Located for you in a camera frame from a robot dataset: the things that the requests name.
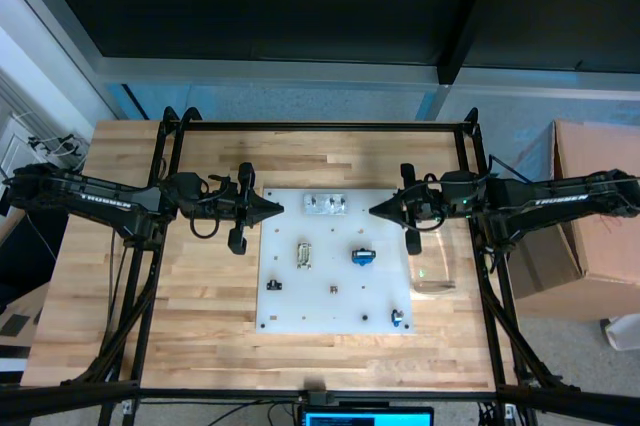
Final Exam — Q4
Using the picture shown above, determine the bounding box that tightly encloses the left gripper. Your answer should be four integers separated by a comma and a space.
227, 161, 285, 254

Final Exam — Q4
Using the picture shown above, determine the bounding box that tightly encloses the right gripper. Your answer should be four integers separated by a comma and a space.
368, 162, 424, 257

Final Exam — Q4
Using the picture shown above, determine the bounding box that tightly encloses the beige many-pin connector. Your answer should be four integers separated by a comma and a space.
296, 242, 316, 270

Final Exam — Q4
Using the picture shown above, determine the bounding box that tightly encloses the clear plastic container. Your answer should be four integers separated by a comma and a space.
408, 228, 459, 298

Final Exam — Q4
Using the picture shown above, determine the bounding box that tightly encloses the large blue socket block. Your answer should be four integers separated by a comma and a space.
350, 246, 378, 268

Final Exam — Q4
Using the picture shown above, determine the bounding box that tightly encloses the steel block with pegs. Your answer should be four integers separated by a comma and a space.
301, 191, 349, 217

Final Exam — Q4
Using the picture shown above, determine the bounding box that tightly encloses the white task board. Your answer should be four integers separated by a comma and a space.
255, 188, 418, 335

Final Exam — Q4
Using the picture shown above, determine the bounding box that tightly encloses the cardboard box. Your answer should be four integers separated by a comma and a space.
509, 118, 640, 324

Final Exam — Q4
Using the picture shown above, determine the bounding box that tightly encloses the blue screen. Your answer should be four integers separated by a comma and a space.
298, 405, 435, 426

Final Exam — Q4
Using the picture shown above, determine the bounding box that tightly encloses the black frame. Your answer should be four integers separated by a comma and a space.
0, 105, 640, 426

